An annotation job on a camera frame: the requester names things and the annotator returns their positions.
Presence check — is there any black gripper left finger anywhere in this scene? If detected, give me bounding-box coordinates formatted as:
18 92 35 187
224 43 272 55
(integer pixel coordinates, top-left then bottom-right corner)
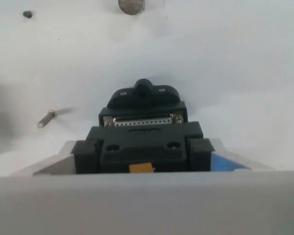
26 139 102 175

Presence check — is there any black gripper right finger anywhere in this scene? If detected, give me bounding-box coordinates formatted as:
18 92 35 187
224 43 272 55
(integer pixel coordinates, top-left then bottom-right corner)
186 137 272 173

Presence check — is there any thin metal peg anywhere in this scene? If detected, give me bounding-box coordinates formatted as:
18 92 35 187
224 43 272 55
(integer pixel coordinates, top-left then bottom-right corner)
37 109 58 129

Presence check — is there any white task board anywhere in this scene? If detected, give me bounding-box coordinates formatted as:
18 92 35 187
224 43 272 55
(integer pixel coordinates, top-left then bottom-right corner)
0 0 294 176

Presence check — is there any large metal round peg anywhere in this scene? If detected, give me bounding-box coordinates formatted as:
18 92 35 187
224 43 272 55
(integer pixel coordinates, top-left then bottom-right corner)
118 0 147 16

